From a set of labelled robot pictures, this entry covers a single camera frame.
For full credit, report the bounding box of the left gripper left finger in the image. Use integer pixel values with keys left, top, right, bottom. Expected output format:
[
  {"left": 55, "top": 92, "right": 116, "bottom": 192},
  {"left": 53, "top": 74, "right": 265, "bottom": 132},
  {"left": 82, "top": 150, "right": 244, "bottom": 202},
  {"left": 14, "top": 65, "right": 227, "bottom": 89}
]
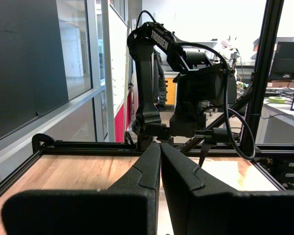
[{"left": 2, "top": 142, "right": 162, "bottom": 235}]

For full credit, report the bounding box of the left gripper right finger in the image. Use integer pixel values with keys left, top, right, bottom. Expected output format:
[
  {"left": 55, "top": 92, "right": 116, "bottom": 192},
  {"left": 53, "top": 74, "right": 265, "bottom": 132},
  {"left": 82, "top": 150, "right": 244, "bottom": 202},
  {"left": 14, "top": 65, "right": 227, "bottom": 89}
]
[{"left": 161, "top": 143, "right": 294, "bottom": 235}]

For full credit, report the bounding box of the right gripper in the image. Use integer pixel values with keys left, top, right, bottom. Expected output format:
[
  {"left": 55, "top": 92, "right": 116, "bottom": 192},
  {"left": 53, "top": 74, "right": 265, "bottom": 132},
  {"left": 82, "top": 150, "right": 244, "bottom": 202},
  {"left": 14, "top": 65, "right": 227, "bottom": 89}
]
[{"left": 145, "top": 64, "right": 237, "bottom": 167}]

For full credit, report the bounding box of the orange cabinet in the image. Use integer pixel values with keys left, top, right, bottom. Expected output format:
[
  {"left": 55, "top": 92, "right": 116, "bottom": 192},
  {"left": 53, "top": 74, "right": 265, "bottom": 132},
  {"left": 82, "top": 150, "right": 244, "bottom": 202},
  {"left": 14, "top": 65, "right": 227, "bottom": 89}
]
[{"left": 164, "top": 77, "right": 179, "bottom": 106}]

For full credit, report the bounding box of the black hanging jacket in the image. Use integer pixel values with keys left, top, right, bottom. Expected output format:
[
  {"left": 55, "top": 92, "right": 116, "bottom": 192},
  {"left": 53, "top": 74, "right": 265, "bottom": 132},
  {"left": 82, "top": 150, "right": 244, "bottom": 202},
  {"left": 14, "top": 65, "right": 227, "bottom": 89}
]
[{"left": 152, "top": 47, "right": 168, "bottom": 110}]

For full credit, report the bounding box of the white desk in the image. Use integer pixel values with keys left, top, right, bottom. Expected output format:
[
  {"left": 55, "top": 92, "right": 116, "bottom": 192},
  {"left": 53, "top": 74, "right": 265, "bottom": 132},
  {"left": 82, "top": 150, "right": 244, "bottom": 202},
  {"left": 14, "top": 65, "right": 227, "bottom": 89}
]
[{"left": 256, "top": 97, "right": 294, "bottom": 145}]

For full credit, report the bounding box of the green tape roll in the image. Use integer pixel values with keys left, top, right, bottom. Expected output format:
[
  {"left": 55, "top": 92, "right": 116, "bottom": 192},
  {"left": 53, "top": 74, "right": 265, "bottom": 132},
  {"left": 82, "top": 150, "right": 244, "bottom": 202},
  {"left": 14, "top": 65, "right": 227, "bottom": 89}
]
[{"left": 269, "top": 95, "right": 287, "bottom": 104}]

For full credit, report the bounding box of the silver window sill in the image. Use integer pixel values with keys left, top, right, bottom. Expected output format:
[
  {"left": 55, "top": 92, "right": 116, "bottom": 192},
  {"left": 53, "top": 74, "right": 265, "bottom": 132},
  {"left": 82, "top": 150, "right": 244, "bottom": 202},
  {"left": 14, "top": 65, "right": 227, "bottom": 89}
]
[{"left": 0, "top": 87, "right": 106, "bottom": 157}]

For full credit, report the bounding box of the black computer monitor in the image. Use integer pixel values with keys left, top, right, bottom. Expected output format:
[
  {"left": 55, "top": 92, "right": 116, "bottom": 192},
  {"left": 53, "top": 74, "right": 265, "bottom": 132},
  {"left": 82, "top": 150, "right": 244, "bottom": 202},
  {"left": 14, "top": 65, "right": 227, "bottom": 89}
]
[{"left": 269, "top": 41, "right": 294, "bottom": 81}]

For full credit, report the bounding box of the white whiteboard panel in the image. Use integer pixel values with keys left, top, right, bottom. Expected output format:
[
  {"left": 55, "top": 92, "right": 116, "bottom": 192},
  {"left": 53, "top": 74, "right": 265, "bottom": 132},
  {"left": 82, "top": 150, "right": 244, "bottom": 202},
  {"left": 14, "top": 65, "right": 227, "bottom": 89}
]
[{"left": 107, "top": 0, "right": 135, "bottom": 116}]

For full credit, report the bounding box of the black looped cable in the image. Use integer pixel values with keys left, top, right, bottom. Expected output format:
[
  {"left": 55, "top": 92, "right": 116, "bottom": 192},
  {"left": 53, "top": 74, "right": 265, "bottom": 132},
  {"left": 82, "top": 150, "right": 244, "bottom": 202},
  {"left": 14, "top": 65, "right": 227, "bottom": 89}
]
[{"left": 176, "top": 42, "right": 257, "bottom": 161}]

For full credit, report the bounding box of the black aluminium table frame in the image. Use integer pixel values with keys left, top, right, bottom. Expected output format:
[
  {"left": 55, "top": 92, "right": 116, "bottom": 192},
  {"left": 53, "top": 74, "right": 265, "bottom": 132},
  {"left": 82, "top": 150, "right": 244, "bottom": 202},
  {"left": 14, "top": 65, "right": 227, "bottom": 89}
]
[{"left": 0, "top": 0, "right": 294, "bottom": 206}]

